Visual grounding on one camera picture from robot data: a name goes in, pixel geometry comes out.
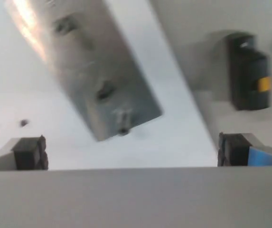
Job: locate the white task board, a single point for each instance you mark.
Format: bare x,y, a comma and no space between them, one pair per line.
83,59

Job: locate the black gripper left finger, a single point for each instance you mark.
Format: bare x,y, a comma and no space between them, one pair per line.
29,154

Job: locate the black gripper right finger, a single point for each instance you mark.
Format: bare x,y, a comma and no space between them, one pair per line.
235,152

